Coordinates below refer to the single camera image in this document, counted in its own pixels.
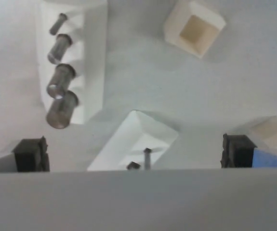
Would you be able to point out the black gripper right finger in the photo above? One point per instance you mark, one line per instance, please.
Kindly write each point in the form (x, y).
(239, 151)

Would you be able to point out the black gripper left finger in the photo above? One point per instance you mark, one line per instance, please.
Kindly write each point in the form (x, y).
(30, 156)

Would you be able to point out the thick metal round peg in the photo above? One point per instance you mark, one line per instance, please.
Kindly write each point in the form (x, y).
(61, 113)

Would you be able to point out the medium metal round peg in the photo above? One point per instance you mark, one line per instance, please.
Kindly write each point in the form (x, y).
(61, 77)

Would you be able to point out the white square peg holder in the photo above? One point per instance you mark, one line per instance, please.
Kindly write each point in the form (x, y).
(128, 134)

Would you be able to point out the small metal round peg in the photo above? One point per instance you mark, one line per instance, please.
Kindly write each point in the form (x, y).
(60, 47)

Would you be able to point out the white round peg holder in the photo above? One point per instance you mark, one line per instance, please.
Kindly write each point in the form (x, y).
(93, 60)

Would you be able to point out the thin metal round peg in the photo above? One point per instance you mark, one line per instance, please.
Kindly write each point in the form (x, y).
(57, 24)

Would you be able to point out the cream cube holder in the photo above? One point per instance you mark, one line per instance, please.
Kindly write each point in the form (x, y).
(196, 26)
(270, 132)

